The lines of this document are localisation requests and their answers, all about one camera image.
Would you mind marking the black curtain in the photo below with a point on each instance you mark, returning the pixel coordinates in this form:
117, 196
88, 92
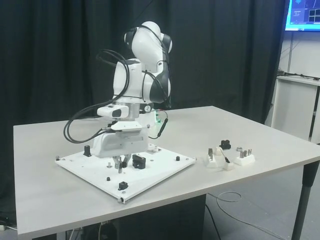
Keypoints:
62, 62

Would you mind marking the metal round peg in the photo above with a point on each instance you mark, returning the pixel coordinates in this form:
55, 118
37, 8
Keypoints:
242, 154
246, 152

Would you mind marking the black table leg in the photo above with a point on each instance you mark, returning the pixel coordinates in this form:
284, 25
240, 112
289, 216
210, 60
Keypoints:
306, 195

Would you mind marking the white cabinet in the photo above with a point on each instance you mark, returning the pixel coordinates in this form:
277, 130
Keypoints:
295, 107

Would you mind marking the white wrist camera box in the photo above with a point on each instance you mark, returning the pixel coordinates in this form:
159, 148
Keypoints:
112, 111

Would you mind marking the black USB plug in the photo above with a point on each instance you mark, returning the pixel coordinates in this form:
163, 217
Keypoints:
226, 160

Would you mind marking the white rounded plug holder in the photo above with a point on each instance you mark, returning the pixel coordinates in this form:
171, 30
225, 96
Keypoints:
218, 150

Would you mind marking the metal square peg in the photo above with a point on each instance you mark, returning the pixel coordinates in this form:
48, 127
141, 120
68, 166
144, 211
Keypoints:
210, 152
250, 151

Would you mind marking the white small gear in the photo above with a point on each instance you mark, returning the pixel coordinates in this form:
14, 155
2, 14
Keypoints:
155, 149

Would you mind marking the white power strip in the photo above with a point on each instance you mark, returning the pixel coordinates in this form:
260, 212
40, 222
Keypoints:
2, 227

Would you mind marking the small white plug holder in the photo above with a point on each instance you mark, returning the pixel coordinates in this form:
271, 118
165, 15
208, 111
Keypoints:
228, 168

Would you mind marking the white peg holder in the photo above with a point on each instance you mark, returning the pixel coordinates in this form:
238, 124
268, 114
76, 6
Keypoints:
212, 162
245, 160

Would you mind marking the black D-SUB plug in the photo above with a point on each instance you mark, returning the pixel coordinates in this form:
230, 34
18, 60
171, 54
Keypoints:
224, 144

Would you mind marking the white task board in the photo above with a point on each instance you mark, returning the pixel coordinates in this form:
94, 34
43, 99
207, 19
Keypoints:
82, 172

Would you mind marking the blue screen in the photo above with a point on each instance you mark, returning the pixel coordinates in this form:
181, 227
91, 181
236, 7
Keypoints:
303, 15

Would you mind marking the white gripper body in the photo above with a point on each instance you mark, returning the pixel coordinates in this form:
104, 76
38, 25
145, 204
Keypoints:
117, 147

